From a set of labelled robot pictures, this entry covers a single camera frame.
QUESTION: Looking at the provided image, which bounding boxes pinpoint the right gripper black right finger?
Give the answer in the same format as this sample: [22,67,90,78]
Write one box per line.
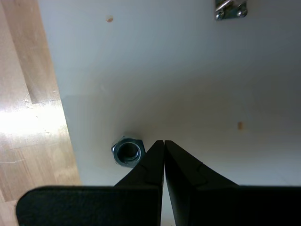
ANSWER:
[164,140,301,226]

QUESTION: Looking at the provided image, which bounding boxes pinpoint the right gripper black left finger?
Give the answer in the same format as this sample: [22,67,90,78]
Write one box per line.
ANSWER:
[16,140,165,226]

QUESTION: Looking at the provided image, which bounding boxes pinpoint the steel hex nut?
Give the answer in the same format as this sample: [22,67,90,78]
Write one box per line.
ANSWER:
[111,133,145,168]

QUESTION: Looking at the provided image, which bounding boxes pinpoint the white plastic board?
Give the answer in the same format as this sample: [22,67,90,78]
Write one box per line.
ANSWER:
[37,0,301,226]

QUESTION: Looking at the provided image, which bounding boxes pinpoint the small silver metal fitting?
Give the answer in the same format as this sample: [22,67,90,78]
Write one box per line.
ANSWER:
[215,0,249,21]

